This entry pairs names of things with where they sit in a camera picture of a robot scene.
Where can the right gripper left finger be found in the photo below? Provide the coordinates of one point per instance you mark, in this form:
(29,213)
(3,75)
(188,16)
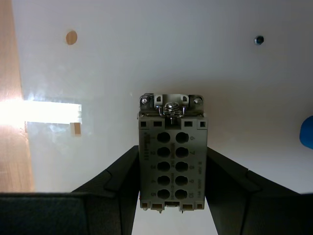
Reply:
(61,215)

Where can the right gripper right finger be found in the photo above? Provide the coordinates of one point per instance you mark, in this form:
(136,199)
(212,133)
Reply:
(256,215)

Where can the grey HAN10E connector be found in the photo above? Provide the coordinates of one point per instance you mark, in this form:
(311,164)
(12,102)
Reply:
(173,159)

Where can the blue round connector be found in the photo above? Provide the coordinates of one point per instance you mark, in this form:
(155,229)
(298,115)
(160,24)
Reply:
(308,133)

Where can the small dark board screw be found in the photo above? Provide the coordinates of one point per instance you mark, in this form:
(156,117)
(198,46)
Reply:
(258,40)

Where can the white mounting board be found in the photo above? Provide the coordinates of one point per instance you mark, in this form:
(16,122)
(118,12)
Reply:
(146,49)

